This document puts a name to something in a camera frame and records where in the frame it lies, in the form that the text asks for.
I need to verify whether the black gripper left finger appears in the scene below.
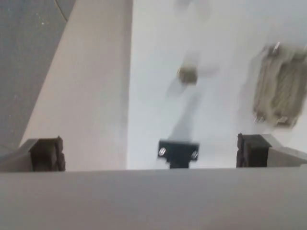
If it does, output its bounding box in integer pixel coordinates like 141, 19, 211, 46
0, 136, 66, 173

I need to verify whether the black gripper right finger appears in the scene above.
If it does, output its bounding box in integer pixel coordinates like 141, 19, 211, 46
236, 133, 307, 169

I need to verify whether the black USB plug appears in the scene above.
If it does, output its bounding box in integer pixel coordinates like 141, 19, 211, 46
168, 157, 190, 170

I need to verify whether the white task board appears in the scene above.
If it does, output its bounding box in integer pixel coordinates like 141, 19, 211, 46
124, 0, 307, 171

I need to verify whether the metal square peg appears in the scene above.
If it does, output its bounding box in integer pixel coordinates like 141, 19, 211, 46
177, 65, 199, 86

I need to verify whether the grey floor cable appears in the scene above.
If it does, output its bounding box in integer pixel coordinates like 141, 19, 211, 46
54, 0, 70, 15

